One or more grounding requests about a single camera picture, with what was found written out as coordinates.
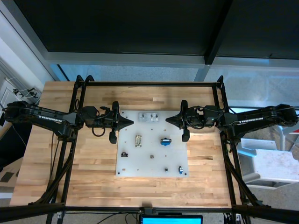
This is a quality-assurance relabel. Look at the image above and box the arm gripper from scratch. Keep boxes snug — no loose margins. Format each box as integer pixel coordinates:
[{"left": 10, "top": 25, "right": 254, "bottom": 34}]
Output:
[
  {"left": 102, "top": 101, "right": 134, "bottom": 144},
  {"left": 165, "top": 100, "right": 201, "bottom": 142}
]

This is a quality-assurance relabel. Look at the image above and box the clear block with metal posts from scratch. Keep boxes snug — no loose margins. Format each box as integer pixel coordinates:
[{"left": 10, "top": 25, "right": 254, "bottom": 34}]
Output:
[{"left": 138, "top": 112, "right": 160, "bottom": 123}]

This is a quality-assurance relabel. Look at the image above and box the white mounting board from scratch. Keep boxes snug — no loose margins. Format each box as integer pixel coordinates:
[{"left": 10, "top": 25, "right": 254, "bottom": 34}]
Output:
[{"left": 115, "top": 110, "right": 190, "bottom": 178}]

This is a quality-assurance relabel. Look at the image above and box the black vertical pillar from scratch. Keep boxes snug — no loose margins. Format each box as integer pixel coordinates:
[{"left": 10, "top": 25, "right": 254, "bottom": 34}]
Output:
[{"left": 204, "top": 0, "right": 235, "bottom": 65}]

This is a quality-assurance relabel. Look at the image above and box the blue laptop screen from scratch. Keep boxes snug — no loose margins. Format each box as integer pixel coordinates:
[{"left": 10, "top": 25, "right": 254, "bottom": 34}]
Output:
[{"left": 139, "top": 214, "right": 203, "bottom": 224}]

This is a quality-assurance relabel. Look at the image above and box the white step stool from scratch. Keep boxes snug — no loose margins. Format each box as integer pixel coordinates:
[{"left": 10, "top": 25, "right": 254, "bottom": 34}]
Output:
[{"left": 237, "top": 137, "right": 299, "bottom": 189}]

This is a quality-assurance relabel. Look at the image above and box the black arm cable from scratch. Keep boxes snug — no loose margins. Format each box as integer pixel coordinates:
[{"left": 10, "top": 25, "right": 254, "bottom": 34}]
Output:
[{"left": 91, "top": 125, "right": 106, "bottom": 138}]

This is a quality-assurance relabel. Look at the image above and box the black aluminium frame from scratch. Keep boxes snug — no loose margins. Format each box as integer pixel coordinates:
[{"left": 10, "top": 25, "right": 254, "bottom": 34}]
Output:
[{"left": 0, "top": 74, "right": 283, "bottom": 224}]

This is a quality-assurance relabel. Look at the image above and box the grey window frame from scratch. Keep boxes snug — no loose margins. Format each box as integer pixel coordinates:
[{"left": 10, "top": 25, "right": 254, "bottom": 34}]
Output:
[{"left": 0, "top": 0, "right": 299, "bottom": 82}]

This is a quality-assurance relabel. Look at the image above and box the black table camera box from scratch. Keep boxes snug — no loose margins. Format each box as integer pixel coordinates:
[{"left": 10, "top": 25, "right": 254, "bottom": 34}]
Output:
[{"left": 139, "top": 203, "right": 157, "bottom": 215}]

